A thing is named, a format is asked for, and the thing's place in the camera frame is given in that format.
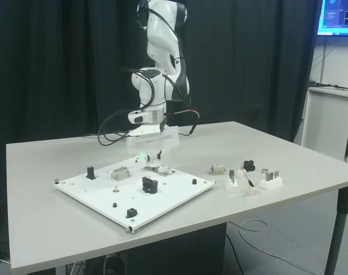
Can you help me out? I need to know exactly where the blue screen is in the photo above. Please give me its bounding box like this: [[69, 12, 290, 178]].
[[316, 0, 348, 37]]

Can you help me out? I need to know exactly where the thin black rod red tag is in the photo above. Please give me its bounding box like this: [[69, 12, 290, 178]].
[[164, 108, 200, 137]]

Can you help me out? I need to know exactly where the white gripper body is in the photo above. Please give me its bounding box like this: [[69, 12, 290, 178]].
[[125, 127, 181, 157]]

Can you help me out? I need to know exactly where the beige waterproof plug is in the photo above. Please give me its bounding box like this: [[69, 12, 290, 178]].
[[208, 163, 227, 175]]

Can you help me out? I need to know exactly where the flat white plate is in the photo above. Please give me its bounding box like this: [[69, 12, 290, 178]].
[[127, 124, 164, 138]]

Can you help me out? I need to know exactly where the black curtain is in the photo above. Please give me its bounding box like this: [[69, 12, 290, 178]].
[[0, 0, 323, 254]]

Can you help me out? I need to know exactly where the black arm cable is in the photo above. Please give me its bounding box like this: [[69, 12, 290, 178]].
[[97, 0, 192, 147]]

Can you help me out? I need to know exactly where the wide white peg holder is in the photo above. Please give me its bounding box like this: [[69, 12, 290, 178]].
[[258, 176, 284, 190]]

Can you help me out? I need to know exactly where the black floor cable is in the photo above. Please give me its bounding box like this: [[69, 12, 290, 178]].
[[225, 233, 242, 275]]

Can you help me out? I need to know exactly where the white cabinet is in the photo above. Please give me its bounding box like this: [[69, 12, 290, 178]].
[[301, 85, 348, 166]]

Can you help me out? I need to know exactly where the dark grey table leg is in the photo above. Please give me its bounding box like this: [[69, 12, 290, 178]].
[[326, 183, 348, 275]]

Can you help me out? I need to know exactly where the silver wrist ring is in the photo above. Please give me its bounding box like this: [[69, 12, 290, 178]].
[[144, 110, 165, 125]]

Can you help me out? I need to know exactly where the grey floor cable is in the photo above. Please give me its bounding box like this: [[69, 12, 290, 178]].
[[237, 219, 278, 275]]

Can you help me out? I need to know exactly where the white wedge peg holder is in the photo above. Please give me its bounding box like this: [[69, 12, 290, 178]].
[[224, 179, 240, 194]]

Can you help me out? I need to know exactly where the white task board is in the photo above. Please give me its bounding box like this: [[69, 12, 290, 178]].
[[53, 156, 215, 234]]

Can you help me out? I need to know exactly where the small white box dark window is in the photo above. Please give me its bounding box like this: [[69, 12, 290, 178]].
[[126, 111, 148, 124]]

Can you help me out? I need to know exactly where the black base cable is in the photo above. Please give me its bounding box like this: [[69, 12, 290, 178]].
[[85, 131, 129, 138]]

